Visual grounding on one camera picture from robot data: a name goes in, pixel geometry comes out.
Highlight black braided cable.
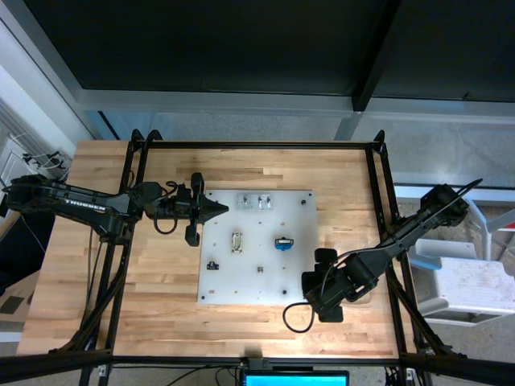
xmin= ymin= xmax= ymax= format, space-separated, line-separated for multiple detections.
xmin=154 ymin=215 xmax=179 ymax=236

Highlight black metal frame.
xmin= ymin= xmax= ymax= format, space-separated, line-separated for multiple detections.
xmin=0 ymin=128 xmax=515 ymax=386

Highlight white board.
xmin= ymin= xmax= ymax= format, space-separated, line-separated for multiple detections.
xmin=196 ymin=188 xmax=323 ymax=307

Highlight black pillar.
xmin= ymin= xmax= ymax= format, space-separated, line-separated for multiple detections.
xmin=352 ymin=0 xmax=403 ymax=112

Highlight brown cardboard box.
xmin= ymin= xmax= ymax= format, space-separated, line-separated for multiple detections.
xmin=0 ymin=269 xmax=41 ymax=322

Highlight white plastic step stool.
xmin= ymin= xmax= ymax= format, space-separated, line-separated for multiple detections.
xmin=414 ymin=240 xmax=515 ymax=327

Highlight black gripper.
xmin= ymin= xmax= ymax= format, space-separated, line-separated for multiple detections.
xmin=302 ymin=248 xmax=352 ymax=322
xmin=173 ymin=172 xmax=230 ymax=247

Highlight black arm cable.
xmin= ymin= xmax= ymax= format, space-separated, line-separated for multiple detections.
xmin=283 ymin=301 xmax=317 ymax=334

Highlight dark glass panel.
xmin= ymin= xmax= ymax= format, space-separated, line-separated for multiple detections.
xmin=23 ymin=0 xmax=515 ymax=101

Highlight clear clamp block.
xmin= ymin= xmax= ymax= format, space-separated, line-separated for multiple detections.
xmin=236 ymin=192 xmax=274 ymax=213

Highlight blue screen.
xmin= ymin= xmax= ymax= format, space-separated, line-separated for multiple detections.
xmin=240 ymin=369 xmax=350 ymax=386

